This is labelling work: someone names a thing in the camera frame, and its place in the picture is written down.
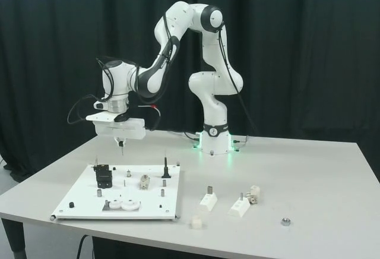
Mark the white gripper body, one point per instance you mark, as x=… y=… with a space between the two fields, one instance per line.
x=124 y=129

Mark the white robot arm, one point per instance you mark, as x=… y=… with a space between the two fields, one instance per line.
x=213 y=107

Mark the thick metal round peg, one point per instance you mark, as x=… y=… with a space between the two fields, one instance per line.
x=98 y=193

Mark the metal square peg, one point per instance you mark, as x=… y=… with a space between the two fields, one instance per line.
x=210 y=190

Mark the white square peg holder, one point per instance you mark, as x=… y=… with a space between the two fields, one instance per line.
x=207 y=204

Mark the dark metal round peg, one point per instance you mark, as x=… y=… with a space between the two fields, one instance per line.
x=242 y=198

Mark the white round peg holder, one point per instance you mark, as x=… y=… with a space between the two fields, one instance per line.
x=237 y=208

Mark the flat white mounting plate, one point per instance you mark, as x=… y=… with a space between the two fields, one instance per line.
x=101 y=116

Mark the black connector block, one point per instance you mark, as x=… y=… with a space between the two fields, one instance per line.
x=104 y=177

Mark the white socket block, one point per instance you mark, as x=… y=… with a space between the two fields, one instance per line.
x=144 y=182

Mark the white medium gear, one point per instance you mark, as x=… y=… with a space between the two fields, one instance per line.
x=115 y=205

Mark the white task board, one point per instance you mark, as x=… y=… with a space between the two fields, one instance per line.
x=83 y=199

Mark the small white cube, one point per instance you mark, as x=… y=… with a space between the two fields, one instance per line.
x=196 y=222

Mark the white connector block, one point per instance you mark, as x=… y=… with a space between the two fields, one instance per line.
x=256 y=190

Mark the black table leg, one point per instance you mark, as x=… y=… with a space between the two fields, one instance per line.
x=12 y=238

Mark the metal hex nut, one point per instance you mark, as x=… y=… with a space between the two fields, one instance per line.
x=286 y=221

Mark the black curtain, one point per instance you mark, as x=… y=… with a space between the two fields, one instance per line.
x=297 y=48

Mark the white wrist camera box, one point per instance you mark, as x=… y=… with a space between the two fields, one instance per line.
x=101 y=105

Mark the black cone-shaped post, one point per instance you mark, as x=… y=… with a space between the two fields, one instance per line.
x=166 y=171

